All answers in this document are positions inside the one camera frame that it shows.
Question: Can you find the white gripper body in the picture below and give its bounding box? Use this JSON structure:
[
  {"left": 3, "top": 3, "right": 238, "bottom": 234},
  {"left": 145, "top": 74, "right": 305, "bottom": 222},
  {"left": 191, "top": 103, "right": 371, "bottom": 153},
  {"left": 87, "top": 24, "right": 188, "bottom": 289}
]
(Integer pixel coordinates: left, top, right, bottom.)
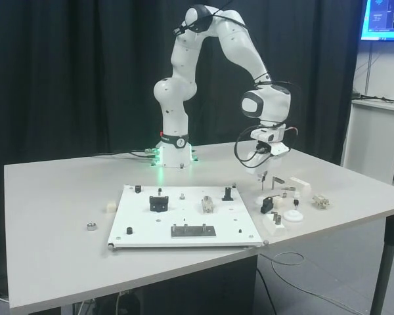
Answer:
[{"left": 244, "top": 150, "right": 277, "bottom": 177}]

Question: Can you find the white long peg holder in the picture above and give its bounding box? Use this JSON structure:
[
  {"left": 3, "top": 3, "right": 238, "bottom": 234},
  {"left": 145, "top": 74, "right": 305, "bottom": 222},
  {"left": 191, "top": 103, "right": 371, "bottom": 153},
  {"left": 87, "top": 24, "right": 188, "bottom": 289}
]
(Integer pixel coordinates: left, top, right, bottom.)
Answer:
[{"left": 288, "top": 176, "right": 312, "bottom": 196}]

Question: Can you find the white two-peg holder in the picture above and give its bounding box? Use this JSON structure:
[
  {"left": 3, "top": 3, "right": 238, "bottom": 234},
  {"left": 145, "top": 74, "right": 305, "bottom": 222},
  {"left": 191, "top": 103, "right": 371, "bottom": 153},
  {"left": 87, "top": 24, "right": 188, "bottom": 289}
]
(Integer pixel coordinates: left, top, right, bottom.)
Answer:
[{"left": 262, "top": 213, "right": 287, "bottom": 236}]

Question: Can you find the black D-SUB plug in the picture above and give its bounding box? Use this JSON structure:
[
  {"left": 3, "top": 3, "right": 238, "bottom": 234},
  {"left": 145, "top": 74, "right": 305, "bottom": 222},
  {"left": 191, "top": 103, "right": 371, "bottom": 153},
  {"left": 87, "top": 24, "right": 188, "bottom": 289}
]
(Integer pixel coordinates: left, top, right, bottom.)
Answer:
[{"left": 259, "top": 196, "right": 275, "bottom": 215}]

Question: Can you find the white large gear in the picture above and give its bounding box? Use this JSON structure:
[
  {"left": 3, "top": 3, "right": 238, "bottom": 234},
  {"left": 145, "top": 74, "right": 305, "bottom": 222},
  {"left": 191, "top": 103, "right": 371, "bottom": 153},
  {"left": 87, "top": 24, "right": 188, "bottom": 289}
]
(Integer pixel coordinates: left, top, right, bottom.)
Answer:
[{"left": 282, "top": 211, "right": 305, "bottom": 225}]

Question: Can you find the metal waterproof plug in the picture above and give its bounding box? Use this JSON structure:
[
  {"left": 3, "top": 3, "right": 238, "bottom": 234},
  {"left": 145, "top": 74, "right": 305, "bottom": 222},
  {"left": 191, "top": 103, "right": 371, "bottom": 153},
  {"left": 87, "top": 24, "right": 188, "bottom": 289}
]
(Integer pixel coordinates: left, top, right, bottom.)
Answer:
[{"left": 311, "top": 194, "right": 331, "bottom": 209}]

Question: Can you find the white task board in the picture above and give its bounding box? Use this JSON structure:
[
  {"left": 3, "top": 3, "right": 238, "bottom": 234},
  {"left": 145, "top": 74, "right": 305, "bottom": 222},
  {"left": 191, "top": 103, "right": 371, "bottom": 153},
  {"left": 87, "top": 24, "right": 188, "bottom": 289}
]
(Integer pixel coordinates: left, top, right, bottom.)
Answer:
[{"left": 106, "top": 184, "right": 263, "bottom": 252}]

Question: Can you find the white cabinet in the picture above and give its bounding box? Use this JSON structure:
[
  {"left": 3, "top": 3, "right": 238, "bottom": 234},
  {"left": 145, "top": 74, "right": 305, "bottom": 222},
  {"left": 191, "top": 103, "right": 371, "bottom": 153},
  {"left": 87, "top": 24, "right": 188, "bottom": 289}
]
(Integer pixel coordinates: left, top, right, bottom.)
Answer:
[{"left": 340, "top": 97, "right": 394, "bottom": 190}]

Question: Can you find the black under-table cabinet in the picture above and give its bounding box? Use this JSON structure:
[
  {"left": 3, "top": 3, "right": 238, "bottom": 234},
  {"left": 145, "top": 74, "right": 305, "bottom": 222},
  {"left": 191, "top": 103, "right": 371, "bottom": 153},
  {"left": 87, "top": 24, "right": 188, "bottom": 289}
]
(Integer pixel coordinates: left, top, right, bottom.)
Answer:
[{"left": 74, "top": 252, "right": 259, "bottom": 315}]

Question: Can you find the black table leg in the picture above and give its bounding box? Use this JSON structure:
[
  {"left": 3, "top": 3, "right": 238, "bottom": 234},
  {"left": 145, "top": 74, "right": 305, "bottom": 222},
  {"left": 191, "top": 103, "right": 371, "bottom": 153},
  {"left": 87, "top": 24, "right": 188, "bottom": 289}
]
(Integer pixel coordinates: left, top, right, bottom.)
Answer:
[{"left": 370, "top": 209, "right": 394, "bottom": 315}]

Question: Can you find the blue screen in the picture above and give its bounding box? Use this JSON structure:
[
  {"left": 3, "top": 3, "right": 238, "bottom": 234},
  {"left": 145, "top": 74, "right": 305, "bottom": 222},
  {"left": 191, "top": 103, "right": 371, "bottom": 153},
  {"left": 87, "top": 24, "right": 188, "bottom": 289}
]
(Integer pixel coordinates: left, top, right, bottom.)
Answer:
[{"left": 360, "top": 0, "right": 394, "bottom": 43}]

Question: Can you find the black curtain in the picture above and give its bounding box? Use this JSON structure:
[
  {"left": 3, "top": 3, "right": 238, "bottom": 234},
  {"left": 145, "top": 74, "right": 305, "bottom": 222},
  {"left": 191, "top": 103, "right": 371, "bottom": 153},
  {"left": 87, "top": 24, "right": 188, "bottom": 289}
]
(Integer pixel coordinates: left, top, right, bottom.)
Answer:
[{"left": 0, "top": 0, "right": 365, "bottom": 230}]

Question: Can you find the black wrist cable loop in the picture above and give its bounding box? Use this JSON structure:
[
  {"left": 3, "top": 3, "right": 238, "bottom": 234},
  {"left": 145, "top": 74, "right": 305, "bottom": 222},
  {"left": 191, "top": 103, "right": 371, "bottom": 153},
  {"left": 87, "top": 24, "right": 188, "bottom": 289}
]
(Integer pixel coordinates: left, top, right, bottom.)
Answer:
[{"left": 234, "top": 125, "right": 261, "bottom": 165}]

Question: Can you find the grey floor cable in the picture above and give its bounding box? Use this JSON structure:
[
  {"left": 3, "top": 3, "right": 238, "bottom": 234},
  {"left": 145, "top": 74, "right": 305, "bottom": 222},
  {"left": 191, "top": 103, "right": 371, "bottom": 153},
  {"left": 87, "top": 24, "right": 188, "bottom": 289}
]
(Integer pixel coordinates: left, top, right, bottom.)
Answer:
[{"left": 269, "top": 251, "right": 377, "bottom": 315}]

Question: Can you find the robot base cable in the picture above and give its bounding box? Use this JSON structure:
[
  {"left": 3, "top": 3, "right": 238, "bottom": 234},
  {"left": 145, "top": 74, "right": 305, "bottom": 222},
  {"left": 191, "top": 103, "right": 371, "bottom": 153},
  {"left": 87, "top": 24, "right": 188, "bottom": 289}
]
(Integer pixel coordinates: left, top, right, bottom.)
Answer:
[{"left": 95, "top": 148, "right": 159, "bottom": 159}]

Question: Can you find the black cable on cabinet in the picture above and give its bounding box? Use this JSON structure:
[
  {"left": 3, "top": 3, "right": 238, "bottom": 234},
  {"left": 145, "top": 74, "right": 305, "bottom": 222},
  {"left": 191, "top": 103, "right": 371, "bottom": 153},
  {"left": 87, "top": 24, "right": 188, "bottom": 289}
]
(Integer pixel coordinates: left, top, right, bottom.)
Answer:
[{"left": 351, "top": 93, "right": 394, "bottom": 106}]

